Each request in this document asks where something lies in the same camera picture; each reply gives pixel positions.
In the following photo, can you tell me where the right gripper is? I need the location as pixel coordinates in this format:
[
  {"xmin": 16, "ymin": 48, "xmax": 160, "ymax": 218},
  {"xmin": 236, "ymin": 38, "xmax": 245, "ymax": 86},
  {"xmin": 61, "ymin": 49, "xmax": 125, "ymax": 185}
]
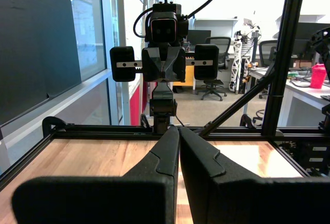
[{"xmin": 110, "ymin": 42, "xmax": 220, "ymax": 83}]

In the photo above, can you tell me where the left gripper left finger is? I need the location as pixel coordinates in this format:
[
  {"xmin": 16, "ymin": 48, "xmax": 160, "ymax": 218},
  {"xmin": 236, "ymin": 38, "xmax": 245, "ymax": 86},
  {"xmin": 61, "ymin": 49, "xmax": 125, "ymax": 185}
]
[{"xmin": 11, "ymin": 126, "xmax": 180, "ymax": 224}]

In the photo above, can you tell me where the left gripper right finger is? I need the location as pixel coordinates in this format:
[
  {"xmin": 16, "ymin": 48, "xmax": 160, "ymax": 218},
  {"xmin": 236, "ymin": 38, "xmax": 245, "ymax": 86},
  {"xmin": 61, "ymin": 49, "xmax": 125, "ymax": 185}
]
[{"xmin": 179, "ymin": 127, "xmax": 330, "ymax": 224}]

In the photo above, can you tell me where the yellow cabinet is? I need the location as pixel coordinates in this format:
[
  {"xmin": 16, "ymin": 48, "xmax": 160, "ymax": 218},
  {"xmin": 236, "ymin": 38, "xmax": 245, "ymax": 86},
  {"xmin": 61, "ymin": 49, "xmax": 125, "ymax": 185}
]
[{"xmin": 172, "ymin": 65, "xmax": 196, "ymax": 90}]

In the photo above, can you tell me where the black computer monitor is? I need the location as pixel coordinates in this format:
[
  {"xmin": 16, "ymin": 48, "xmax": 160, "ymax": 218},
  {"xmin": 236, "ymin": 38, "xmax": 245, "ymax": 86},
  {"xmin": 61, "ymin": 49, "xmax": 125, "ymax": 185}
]
[
  {"xmin": 290, "ymin": 22, "xmax": 330, "ymax": 63},
  {"xmin": 189, "ymin": 29, "xmax": 211, "ymax": 46}
]

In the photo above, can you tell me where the red partition panel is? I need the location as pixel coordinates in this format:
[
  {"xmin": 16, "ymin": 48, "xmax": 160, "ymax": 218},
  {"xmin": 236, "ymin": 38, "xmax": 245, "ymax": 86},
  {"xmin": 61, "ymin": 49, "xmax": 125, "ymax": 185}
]
[{"xmin": 129, "ymin": 84, "xmax": 142, "ymax": 126}]

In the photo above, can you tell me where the black electronics box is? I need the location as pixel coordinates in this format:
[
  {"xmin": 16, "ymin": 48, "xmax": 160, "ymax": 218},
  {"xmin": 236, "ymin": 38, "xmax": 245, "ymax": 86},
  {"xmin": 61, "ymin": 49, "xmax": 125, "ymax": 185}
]
[{"xmin": 274, "ymin": 139, "xmax": 330, "ymax": 178}]

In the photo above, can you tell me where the black office chair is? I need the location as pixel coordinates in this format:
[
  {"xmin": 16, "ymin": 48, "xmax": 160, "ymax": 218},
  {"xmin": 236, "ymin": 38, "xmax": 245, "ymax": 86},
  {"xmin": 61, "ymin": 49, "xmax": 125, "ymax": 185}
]
[
  {"xmin": 197, "ymin": 37, "xmax": 232, "ymax": 102},
  {"xmin": 257, "ymin": 40, "xmax": 278, "ymax": 100}
]

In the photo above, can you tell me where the white desk hutch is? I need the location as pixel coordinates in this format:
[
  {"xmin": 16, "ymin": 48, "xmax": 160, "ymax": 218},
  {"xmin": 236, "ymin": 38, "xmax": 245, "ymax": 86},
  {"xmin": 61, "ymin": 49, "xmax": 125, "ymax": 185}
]
[
  {"xmin": 275, "ymin": 14, "xmax": 326, "ymax": 25},
  {"xmin": 192, "ymin": 17, "xmax": 239, "ymax": 54}
]

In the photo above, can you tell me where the white lattice stand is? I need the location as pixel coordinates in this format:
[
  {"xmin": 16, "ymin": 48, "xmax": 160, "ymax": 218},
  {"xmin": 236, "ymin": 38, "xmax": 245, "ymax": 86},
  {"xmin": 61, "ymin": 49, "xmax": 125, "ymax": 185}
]
[{"xmin": 228, "ymin": 37, "xmax": 253, "ymax": 95}]

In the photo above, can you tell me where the white desk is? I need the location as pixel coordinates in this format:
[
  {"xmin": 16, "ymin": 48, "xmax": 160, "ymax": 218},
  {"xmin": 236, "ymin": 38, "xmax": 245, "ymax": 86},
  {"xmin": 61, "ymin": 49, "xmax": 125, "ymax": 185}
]
[{"xmin": 247, "ymin": 66, "xmax": 330, "ymax": 128}]

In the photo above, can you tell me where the red plastic cup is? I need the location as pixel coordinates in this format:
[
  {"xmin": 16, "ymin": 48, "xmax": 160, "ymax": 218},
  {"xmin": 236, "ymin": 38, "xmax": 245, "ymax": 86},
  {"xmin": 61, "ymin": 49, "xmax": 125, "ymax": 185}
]
[{"xmin": 310, "ymin": 63, "xmax": 328, "ymax": 89}]

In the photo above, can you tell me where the cardboard box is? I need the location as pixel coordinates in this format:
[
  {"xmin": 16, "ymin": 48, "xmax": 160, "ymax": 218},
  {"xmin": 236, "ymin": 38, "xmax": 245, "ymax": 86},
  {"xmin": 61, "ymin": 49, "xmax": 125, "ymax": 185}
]
[{"xmin": 294, "ymin": 60, "xmax": 312, "ymax": 69}]

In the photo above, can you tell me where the short black cable loop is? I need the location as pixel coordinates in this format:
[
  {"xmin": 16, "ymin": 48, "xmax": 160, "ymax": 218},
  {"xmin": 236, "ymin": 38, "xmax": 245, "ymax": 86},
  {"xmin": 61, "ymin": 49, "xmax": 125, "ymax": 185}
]
[{"xmin": 133, "ymin": 7, "xmax": 153, "ymax": 39}]

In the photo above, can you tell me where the grey cable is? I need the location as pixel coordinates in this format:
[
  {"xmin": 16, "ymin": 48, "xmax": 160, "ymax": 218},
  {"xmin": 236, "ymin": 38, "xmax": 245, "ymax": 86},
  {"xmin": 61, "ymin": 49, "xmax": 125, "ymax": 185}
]
[{"xmin": 175, "ymin": 115, "xmax": 191, "ymax": 127}]

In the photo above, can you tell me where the black corner bracket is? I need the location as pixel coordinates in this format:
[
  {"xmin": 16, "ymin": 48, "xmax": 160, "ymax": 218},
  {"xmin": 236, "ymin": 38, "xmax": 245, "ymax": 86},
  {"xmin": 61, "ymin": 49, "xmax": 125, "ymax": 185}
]
[
  {"xmin": 239, "ymin": 114, "xmax": 255, "ymax": 128},
  {"xmin": 42, "ymin": 116, "xmax": 68, "ymax": 132}
]

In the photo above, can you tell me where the black aluminium frame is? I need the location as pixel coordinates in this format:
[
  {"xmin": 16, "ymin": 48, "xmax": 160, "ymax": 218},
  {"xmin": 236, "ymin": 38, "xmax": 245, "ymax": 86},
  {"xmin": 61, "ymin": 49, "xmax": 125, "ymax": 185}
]
[{"xmin": 0, "ymin": 0, "xmax": 330, "ymax": 191}]

